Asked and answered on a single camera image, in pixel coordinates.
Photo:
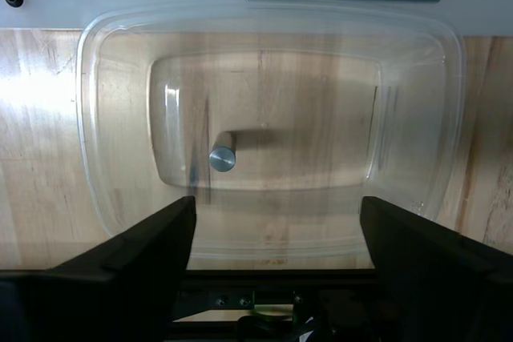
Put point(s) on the clear plastic tub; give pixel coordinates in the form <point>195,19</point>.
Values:
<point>280,77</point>

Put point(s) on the silver metal cylinder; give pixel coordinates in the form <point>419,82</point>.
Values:
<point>223,159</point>

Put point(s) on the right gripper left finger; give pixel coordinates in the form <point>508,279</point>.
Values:
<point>100,298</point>

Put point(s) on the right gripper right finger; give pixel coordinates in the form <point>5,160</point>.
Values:
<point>441,298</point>

